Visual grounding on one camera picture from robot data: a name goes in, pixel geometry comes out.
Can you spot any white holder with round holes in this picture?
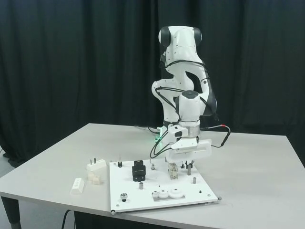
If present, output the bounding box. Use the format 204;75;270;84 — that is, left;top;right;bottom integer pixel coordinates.
70;177;85;195

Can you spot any black camera cable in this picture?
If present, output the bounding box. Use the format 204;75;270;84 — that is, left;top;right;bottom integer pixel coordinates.
149;130;173;160

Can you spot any white task board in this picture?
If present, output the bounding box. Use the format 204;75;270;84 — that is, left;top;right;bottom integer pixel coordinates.
109;157;220;212

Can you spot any black D-SUB plug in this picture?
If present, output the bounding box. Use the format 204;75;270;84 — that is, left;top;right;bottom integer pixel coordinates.
131;160;146;183

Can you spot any black cable under table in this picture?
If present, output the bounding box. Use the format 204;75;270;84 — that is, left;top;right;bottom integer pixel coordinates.
62;209;75;229

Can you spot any white square peg holder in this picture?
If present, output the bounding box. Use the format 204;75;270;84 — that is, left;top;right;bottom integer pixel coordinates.
86;158;107;172

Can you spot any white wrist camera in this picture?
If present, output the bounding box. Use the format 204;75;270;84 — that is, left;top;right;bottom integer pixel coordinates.
167;124;187;139

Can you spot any beige waterproof connector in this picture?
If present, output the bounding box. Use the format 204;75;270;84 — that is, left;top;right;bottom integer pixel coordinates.
167;163;180;180

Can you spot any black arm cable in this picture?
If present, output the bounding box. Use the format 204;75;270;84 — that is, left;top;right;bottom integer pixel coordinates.
154;46;212;120

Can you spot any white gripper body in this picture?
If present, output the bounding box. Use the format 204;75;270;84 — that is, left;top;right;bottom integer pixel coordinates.
164;139;213;166

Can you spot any black curtain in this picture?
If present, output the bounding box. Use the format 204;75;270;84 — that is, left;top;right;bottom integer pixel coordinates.
0;0;305;165

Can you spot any dark table leg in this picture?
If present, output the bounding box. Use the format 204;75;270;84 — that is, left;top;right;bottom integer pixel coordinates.
0;196;20;229

